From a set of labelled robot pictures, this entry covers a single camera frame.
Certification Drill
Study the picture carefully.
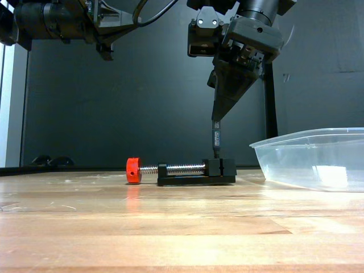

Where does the USB-C connector with braided cable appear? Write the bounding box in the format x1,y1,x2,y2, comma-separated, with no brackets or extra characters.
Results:
211,119,223,159

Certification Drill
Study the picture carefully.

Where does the clear plastic container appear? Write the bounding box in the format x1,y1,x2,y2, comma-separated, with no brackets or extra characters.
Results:
249,127,364,193

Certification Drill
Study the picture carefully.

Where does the black clamp with red knob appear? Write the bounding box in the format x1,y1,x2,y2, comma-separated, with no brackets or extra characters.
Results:
126,156,237,188

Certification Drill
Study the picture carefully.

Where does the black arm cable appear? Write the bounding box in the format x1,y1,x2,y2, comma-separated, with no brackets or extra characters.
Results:
132,0,179,28

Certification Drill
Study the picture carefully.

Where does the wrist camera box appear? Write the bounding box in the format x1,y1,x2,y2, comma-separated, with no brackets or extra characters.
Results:
187,7,223,59

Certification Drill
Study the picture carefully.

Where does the black arched frame bracket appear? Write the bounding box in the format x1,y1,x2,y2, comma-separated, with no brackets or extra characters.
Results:
31,155,53,167
48,156,75,167

